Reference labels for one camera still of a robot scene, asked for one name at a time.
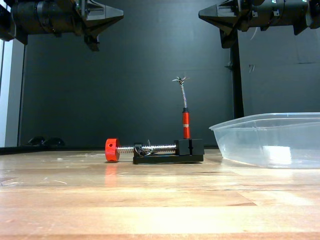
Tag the black clamp fixture base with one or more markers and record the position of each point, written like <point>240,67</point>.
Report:
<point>195,147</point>

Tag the red-knobbed steel clamp screw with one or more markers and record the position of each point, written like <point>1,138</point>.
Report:
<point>111,150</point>

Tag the black aluminium table frame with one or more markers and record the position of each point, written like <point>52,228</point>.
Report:
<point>238,100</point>

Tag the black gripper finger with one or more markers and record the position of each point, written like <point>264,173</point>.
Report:
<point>225,11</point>
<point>226,26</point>
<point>96,26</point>
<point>110,12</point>

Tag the black curved frame bracket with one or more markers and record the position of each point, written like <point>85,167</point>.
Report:
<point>36,140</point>
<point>53,141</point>

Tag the clear plastic tub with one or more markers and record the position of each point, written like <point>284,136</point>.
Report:
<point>237,145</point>

